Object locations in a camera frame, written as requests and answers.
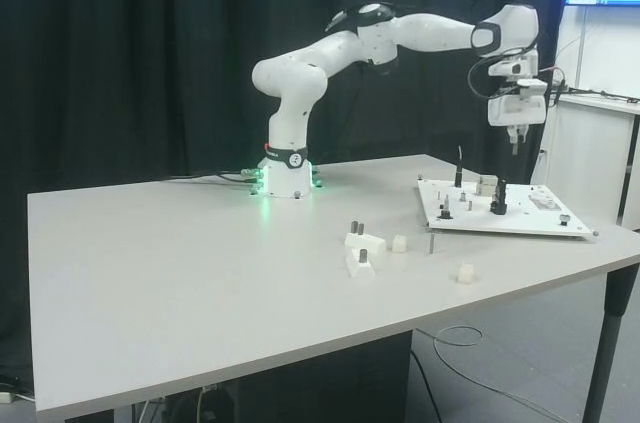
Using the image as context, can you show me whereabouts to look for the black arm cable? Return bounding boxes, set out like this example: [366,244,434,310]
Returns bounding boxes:
[467,0,539,105]

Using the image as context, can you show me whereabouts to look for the black plug with short cable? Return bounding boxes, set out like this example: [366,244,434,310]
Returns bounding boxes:
[452,144,465,188]

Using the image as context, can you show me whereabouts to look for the black floor cable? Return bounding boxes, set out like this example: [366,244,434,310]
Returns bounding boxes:
[408,348,454,423]

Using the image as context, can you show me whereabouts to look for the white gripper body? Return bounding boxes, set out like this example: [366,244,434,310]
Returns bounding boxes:
[487,92,547,128]

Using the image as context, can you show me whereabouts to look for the black cable on cabinet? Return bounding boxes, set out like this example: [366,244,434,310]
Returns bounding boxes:
[549,83,640,105]

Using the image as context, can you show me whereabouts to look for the black curtains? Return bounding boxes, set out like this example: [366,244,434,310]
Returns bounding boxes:
[0,0,577,387]

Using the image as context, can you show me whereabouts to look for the dark grey table leg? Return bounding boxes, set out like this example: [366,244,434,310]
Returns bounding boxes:
[582,262,637,423]

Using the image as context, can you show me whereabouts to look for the short white peg holder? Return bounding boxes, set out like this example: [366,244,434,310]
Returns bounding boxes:
[344,256,377,280]

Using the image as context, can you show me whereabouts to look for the white cabinet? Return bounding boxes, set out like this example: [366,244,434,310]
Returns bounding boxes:
[529,90,640,233]

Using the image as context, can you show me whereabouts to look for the white task board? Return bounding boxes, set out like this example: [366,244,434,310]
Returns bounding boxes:
[416,173,600,240]

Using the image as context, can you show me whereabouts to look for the grey floor cable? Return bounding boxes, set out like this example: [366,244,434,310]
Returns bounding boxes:
[413,324,640,423]

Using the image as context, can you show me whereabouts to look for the black cables at arm foot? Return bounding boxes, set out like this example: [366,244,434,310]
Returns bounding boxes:
[169,169,266,188]

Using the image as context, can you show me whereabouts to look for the long white peg holder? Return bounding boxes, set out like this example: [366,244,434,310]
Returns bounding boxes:
[342,231,387,255]

